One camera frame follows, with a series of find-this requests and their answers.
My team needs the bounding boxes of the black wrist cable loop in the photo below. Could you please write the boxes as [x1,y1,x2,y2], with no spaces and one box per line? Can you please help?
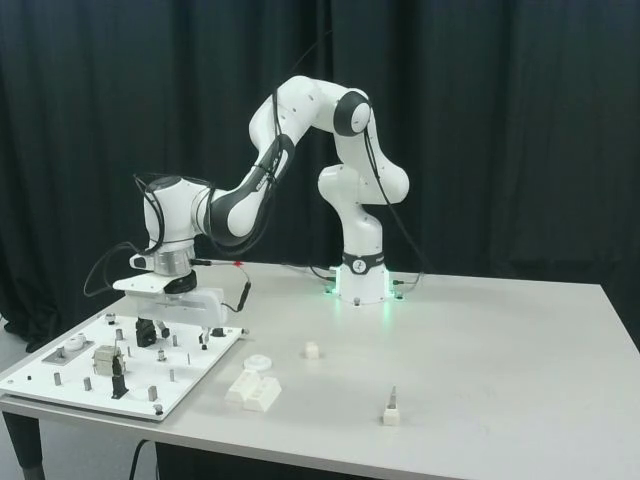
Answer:
[82,241,151,297]

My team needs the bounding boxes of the silver wrist ring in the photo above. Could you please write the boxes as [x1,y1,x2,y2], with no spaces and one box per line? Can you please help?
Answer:
[151,248,194,276]

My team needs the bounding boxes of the white task board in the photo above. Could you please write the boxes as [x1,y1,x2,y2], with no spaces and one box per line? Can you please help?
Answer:
[0,310,248,424]

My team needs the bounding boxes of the black waterproof plug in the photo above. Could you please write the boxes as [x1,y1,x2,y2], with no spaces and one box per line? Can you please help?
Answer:
[135,316,157,348]

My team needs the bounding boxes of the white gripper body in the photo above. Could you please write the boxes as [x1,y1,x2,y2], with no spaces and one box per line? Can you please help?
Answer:
[124,287,226,326]

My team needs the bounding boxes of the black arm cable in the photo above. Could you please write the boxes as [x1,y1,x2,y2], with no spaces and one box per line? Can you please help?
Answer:
[202,43,431,289]

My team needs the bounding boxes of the black D-SUB plug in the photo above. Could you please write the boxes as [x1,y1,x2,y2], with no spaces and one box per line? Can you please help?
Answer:
[109,353,129,402]

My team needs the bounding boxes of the black cable under table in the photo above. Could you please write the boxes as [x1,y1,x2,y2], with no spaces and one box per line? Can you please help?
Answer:
[129,438,157,480]

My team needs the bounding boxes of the black curtains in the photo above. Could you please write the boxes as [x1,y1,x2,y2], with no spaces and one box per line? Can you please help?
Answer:
[0,0,640,355]

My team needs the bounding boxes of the thin black rod red tag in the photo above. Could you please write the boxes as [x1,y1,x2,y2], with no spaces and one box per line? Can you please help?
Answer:
[191,256,253,313]

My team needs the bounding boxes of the white block holder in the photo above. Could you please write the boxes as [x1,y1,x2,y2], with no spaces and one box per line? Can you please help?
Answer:
[224,369,261,403]
[242,377,283,413]

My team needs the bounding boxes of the dark table leg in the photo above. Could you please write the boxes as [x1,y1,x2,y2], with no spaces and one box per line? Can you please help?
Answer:
[1,410,42,480]

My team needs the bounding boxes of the flat white mounting plate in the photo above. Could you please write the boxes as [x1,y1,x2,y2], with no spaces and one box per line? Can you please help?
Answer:
[112,273,174,293]

